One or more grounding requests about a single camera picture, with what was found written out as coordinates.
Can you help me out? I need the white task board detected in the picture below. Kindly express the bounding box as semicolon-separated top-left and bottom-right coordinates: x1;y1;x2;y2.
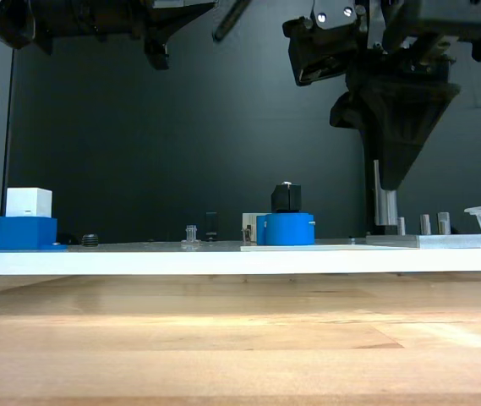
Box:
0;240;481;277

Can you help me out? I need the cream flat plate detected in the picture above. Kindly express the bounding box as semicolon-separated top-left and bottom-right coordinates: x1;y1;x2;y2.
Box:
239;244;419;253

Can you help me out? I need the blue round holder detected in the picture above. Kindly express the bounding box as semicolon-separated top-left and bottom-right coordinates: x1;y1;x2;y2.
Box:
256;212;317;247

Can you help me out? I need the dark glass wall panel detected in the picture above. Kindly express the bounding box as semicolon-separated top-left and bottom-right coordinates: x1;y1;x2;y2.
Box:
5;16;481;249

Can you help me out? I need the white cube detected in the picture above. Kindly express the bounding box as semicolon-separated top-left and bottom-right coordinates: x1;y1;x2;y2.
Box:
5;187;54;220

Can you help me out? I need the blue square base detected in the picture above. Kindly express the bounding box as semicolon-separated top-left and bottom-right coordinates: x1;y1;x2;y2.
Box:
0;216;68;251

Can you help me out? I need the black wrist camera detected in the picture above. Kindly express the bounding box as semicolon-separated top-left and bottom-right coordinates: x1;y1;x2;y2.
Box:
281;0;368;88

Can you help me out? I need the black braided cable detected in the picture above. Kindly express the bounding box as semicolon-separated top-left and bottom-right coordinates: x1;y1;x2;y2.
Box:
212;0;253;43

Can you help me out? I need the black block with screw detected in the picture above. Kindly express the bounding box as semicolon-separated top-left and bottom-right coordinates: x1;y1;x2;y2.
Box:
270;179;302;212

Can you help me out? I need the silver metal cylinder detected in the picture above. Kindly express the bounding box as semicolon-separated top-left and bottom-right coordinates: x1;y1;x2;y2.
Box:
373;159;398;226

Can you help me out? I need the grey metal plate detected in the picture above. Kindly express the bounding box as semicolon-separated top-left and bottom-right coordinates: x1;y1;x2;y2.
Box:
365;233;481;250

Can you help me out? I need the clear plastic connector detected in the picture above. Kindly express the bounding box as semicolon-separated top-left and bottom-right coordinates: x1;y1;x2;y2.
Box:
180;224;202;249

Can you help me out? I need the cream connector housing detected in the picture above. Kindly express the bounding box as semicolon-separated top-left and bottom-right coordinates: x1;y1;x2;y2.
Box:
239;213;260;246

